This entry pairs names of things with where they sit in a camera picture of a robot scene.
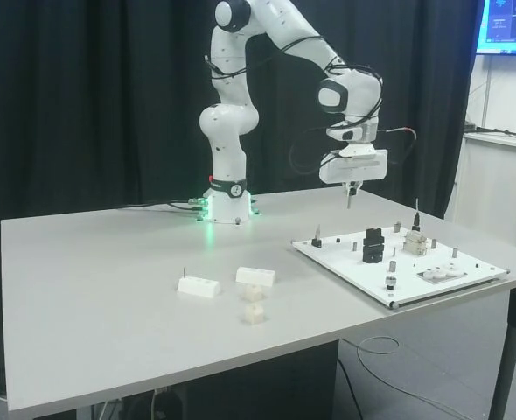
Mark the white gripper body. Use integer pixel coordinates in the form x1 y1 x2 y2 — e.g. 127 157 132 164
317 148 389 185

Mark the long white peg holder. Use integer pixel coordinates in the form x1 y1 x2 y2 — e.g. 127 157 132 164
234 266 276 288
177 276 219 298

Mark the black D-SUB plug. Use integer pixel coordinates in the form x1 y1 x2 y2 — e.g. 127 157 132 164
361 227 386 265

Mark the white task board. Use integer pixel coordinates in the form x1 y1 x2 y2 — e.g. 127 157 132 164
290 220 511 311

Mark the beige metal connector block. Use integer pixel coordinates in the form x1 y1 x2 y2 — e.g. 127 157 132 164
402 231 429 257

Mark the white cabinet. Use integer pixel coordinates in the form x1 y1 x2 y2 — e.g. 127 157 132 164
452 129 516 254

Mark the small white cube holder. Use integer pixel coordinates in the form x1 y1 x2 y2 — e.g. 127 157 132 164
241 303 268 326
241 283 266 303

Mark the blue screen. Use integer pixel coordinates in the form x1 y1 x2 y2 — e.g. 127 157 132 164
475 0 516 57

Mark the black table leg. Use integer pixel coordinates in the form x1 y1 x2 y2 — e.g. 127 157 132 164
488 286 516 420

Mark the black curtain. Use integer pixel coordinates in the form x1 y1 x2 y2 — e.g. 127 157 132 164
0 0 480 397

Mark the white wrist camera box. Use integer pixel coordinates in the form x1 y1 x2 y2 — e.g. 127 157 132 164
326 126 364 144

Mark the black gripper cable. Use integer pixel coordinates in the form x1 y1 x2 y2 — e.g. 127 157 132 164
289 126 329 172

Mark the grey floor cable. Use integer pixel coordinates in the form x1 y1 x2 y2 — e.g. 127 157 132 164
343 335 511 420

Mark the black base cable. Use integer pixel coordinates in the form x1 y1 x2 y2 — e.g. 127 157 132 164
122 199 206 212

